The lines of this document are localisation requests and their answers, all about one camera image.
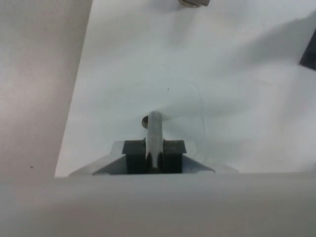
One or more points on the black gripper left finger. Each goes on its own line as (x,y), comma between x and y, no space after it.
(134,158)

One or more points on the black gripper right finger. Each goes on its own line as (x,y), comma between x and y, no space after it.
(172,158)

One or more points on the metal round peg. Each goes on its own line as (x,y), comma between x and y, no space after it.
(155,133)

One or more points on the metal square peg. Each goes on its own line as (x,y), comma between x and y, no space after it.
(193,3)

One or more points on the white task board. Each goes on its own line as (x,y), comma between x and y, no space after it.
(222,98)

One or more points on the black tall plug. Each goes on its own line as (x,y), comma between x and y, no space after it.
(309,51)

